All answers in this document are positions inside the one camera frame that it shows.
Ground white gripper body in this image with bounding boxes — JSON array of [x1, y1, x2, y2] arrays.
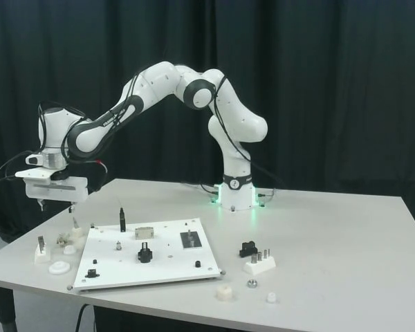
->
[[24, 176, 90, 204]]

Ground white mounting plate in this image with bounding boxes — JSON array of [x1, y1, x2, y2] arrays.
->
[[15, 168, 53, 180]]

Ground white square peg holder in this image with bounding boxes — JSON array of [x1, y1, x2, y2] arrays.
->
[[33, 246, 52, 266]]

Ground white large gear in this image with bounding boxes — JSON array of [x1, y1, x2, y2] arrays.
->
[[48, 261, 71, 276]]

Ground white task board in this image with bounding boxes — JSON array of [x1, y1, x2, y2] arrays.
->
[[67, 216, 226, 293]]

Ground dark grey table leg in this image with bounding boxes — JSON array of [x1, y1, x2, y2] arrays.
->
[[0, 285, 14, 332]]

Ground black controller box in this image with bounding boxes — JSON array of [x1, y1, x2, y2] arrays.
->
[[89, 303, 239, 332]]

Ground black D-SUB plug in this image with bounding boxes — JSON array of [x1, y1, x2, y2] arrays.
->
[[239, 240, 258, 259]]

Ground white round peg holder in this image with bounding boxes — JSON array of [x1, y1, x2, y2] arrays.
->
[[243, 257, 277, 275]]

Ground black curtain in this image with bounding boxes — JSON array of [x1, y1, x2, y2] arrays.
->
[[0, 0, 415, 243]]

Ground silver wrist ring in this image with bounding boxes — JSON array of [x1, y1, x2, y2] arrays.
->
[[41, 151, 64, 170]]

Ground black floor cable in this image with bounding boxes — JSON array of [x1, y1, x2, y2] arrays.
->
[[76, 303, 93, 332]]

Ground black base cable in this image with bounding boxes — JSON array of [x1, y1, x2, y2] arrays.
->
[[181, 181, 222, 205]]

